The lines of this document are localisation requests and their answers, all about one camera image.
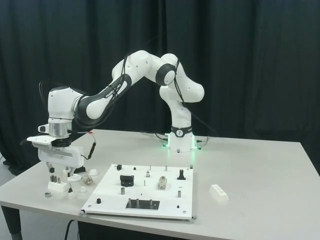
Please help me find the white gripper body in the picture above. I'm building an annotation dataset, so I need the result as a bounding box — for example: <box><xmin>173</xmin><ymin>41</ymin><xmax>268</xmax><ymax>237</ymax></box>
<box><xmin>37</xmin><ymin>146</ymin><xmax>84</xmax><ymax>169</ymax></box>

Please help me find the white peg holder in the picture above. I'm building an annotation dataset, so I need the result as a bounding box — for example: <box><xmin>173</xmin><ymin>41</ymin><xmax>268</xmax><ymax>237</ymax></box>
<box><xmin>47</xmin><ymin>181</ymin><xmax>70</xmax><ymax>194</ymax></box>

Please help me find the black rod with red tag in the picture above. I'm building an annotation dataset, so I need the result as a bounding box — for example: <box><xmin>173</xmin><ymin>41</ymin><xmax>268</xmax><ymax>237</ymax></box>
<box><xmin>87</xmin><ymin>129</ymin><xmax>98</xmax><ymax>155</ymax></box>

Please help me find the white task board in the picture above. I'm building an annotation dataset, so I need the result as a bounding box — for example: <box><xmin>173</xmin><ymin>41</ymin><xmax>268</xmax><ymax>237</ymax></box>
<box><xmin>80</xmin><ymin>163</ymin><xmax>197</xmax><ymax>221</ymax></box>

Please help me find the dark table leg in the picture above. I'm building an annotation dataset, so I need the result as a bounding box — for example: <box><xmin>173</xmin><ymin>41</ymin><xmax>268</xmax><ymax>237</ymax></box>
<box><xmin>1</xmin><ymin>206</ymin><xmax>20</xmax><ymax>240</ymax></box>

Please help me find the black box under table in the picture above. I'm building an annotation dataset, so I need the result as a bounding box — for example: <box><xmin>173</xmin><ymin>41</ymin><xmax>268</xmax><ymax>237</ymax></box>
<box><xmin>77</xmin><ymin>219</ymin><xmax>198</xmax><ymax>240</ymax></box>

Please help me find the white holder block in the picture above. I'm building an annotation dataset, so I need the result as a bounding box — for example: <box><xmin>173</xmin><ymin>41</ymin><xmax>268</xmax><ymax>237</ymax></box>
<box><xmin>208</xmin><ymin>184</ymin><xmax>230</xmax><ymax>202</ymax></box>

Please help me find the black curtain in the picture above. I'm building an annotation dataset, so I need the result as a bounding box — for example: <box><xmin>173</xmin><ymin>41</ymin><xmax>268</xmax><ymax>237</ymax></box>
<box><xmin>0</xmin><ymin>0</ymin><xmax>320</xmax><ymax>173</ymax></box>

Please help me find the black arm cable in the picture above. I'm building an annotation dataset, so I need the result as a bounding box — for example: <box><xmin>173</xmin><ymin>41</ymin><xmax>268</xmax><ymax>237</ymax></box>
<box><xmin>37</xmin><ymin>53</ymin><xmax>218</xmax><ymax>137</ymax></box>

